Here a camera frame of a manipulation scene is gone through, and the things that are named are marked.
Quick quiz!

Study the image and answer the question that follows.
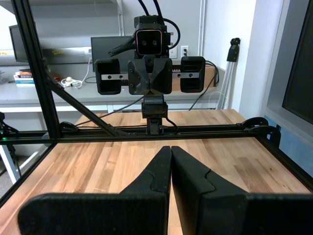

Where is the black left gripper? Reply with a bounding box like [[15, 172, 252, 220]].
[[94, 55, 206, 95]]

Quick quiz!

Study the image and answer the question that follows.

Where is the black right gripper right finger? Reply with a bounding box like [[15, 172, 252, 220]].
[[172, 146, 313, 235]]

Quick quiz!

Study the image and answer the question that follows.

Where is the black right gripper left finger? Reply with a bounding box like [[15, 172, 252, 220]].
[[17, 146, 171, 235]]

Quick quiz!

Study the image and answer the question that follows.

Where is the black computer monitor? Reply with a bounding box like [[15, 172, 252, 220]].
[[9, 24, 31, 63], [90, 36, 134, 73]]

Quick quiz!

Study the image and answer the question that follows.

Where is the grey desk shelf unit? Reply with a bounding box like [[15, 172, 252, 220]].
[[0, 0, 124, 66]]

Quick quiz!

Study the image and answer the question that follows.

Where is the stack of books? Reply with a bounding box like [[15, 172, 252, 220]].
[[13, 71, 35, 87]]

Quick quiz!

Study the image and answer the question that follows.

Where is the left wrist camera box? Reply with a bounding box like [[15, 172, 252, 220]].
[[135, 28, 164, 57]]

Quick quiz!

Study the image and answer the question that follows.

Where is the black sleeved cable bundle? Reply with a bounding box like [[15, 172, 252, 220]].
[[108, 40, 136, 56]]

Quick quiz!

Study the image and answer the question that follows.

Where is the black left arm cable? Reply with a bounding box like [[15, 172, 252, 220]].
[[137, 0, 181, 48]]

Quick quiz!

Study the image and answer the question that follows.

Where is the white coiled cable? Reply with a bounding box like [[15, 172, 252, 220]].
[[60, 57, 92, 89]]

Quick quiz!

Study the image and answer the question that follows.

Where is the black aluminium table frame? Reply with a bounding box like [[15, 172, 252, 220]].
[[0, 0, 313, 204]]

